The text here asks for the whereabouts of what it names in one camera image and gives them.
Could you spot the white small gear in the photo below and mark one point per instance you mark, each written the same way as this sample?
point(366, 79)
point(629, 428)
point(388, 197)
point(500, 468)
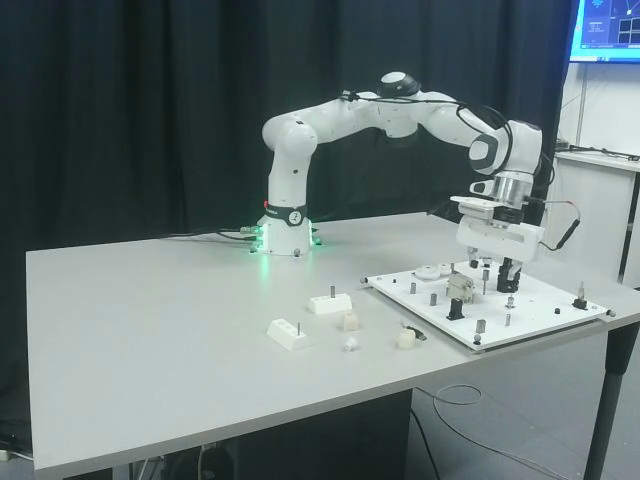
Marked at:
point(350, 344)

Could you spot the metal square peg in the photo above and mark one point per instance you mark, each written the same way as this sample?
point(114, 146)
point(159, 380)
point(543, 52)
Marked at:
point(508, 284)

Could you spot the metal bolt on black base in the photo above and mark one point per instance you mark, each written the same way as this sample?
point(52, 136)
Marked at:
point(580, 297)

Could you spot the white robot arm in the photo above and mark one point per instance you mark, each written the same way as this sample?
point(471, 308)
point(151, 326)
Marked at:
point(290, 165)

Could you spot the black USB plug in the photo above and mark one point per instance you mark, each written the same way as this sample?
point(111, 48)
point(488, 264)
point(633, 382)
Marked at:
point(415, 332)

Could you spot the white large gear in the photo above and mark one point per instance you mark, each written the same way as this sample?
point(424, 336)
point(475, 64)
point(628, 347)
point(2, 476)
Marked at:
point(426, 274)

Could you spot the tall metal round peg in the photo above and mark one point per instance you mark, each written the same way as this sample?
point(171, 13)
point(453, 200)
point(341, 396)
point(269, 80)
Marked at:
point(485, 282)

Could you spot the white task board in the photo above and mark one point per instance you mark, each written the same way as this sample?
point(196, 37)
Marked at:
point(540, 315)

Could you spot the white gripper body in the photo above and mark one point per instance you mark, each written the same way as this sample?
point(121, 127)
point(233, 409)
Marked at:
point(500, 239)

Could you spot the black curtains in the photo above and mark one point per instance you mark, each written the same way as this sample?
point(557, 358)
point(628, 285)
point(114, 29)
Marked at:
point(150, 100)

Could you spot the black table leg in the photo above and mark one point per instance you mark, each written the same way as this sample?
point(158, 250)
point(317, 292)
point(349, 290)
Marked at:
point(607, 400)

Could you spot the blue screen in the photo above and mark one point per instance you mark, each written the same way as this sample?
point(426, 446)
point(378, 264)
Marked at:
point(607, 30)

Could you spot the white power strip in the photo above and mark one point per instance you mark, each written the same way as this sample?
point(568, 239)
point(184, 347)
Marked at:
point(5, 454)

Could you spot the white peg holder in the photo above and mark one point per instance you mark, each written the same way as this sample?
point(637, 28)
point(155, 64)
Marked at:
point(330, 305)
point(287, 336)

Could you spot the white cabinet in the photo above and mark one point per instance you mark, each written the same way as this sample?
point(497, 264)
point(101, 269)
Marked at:
point(600, 200)

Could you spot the white medium gear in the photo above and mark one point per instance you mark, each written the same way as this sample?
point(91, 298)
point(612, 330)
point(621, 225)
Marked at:
point(446, 269)

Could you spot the cream plug holder block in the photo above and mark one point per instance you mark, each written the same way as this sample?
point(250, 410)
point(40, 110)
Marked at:
point(349, 321)
point(406, 340)

